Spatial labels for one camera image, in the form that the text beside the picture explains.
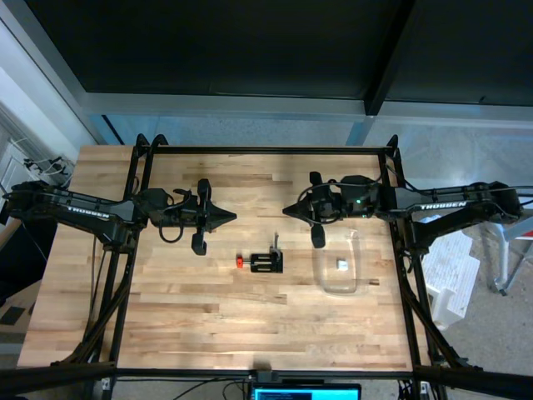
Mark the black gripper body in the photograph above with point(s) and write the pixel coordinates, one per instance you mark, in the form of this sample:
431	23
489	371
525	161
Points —
329	206
187	216

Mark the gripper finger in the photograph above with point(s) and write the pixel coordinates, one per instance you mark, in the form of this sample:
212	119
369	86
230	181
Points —
220	221
300	208
220	212
300	217

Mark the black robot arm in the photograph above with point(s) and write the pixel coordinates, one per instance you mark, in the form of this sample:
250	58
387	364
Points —
441	206
83	210

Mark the black clamp with red knob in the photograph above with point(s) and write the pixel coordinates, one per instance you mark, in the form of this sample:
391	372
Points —
266	264

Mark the small white block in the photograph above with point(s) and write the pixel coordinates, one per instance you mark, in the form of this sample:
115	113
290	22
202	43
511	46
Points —
342	264

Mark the clear plastic tub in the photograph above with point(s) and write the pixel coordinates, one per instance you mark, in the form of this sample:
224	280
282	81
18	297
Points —
333	280

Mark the laptop screen with blue edge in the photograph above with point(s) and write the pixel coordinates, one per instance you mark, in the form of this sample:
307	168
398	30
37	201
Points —
304	393

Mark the silver metal stand legs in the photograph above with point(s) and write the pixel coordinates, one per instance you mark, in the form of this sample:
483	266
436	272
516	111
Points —
502	254

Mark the black curved frame bracket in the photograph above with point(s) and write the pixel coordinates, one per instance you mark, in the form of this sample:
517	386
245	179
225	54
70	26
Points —
160	139
140	141
393	141

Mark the black vertical room post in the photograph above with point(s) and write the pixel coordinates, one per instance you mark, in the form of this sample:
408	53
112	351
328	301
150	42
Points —
387	62

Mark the black table-level camera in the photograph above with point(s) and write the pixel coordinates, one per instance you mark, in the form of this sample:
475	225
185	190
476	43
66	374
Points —
263	375

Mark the black table frame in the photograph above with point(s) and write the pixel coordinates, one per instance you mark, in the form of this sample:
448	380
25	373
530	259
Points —
50	375

